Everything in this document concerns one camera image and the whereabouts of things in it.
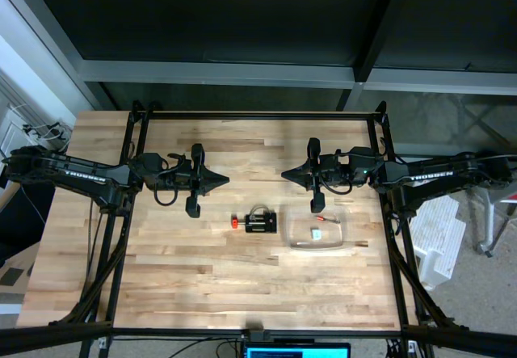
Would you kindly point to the black metal frame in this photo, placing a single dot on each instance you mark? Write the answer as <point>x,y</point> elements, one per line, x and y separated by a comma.
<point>40,335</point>

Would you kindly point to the clear plastic container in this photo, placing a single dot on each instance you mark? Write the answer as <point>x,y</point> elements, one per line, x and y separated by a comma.
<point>299,237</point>

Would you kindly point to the screen with blue edge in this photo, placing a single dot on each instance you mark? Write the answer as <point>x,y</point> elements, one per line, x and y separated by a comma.
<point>295,352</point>

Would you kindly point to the small white block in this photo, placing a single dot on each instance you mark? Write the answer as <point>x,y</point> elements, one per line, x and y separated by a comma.
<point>316,234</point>

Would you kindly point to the black clamp with red knob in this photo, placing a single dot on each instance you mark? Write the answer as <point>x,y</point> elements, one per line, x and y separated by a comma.
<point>262,226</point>

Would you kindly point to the small black table camera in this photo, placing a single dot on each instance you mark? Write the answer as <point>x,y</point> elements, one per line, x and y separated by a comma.
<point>254,335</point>

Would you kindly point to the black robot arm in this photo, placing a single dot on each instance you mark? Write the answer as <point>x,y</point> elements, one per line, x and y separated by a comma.
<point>432,177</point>
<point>81,177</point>

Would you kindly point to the large black case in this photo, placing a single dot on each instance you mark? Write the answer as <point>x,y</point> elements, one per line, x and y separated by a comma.
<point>24,220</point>

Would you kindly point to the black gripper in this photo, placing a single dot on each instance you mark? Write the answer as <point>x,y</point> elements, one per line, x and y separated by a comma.
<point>182,180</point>
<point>331,172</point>

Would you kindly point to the silver metal chair frame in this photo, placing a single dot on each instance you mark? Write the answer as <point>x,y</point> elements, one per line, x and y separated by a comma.
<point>490,220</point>

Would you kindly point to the black square pad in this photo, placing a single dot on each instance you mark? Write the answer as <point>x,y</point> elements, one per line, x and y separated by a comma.
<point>10,277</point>

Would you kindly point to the white foam packing block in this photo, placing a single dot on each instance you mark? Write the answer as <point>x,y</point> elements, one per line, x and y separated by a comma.
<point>436,232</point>

